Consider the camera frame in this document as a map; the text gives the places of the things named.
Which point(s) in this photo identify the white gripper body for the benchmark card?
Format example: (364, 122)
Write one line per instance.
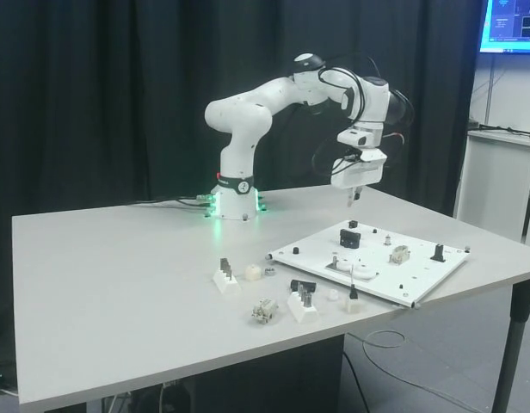
(357, 174)

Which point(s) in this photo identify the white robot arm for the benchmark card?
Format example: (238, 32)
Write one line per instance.
(239, 129)

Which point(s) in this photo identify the white task board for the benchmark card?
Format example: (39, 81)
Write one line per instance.
(377, 262)

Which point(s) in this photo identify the white medium gear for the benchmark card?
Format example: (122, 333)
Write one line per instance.
(344, 265)

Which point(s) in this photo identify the white large gear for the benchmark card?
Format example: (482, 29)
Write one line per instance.
(367, 273)

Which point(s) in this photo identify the black USB plug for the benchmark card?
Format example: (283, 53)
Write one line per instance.
(352, 294)

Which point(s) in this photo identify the white small gear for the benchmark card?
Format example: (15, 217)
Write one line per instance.
(332, 294)

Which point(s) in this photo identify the black D-SUB plug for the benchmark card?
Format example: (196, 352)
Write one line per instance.
(301, 285)

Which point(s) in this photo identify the white USB plug holder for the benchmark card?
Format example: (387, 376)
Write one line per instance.
(352, 306)

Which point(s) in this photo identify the round metal BNC plug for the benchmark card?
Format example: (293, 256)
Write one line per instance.
(269, 271)

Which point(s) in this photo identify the medium metal round peg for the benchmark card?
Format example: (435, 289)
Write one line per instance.
(303, 297)

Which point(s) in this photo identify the large metal round peg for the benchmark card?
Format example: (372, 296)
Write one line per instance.
(309, 300)

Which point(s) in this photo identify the white cube plug holder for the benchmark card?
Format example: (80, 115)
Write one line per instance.
(253, 273)

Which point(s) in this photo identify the white round peg holder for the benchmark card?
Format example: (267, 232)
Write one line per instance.
(303, 312)

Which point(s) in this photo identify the white cabinet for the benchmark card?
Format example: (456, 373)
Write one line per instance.
(497, 189)

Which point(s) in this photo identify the medium metal square peg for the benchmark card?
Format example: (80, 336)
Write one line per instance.
(229, 269)

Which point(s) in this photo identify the large metal square peg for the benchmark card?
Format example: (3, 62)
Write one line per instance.
(224, 263)

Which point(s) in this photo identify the grey metal waterproof plug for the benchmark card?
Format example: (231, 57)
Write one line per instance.
(261, 312)

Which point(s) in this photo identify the white square peg holder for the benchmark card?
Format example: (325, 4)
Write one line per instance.
(227, 285)

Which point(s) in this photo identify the black table leg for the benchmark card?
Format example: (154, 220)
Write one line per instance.
(512, 344)

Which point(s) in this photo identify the blue screen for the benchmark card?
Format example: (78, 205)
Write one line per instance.
(512, 23)

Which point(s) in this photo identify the black curtain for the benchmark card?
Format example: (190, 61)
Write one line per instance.
(118, 86)

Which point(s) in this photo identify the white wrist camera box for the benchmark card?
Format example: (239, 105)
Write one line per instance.
(351, 138)

